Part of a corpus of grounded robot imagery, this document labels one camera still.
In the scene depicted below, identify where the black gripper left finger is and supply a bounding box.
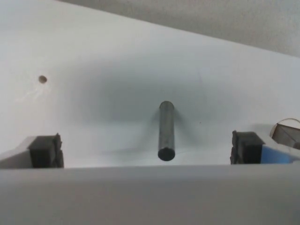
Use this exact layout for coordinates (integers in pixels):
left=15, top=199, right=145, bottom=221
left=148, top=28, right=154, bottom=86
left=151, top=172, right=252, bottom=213
left=0, top=132, right=65, bottom=169

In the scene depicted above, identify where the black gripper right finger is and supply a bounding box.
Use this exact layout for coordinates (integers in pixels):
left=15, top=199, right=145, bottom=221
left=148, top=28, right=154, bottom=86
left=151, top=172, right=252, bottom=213
left=230, top=130, right=300, bottom=165

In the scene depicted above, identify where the metal round peg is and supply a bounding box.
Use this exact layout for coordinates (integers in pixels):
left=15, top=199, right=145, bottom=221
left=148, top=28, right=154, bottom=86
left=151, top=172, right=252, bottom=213
left=157, top=100, right=176, bottom=162

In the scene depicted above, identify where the white task board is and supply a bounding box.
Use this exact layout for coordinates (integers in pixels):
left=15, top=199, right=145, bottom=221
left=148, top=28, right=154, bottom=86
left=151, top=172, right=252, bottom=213
left=0, top=0, right=300, bottom=169

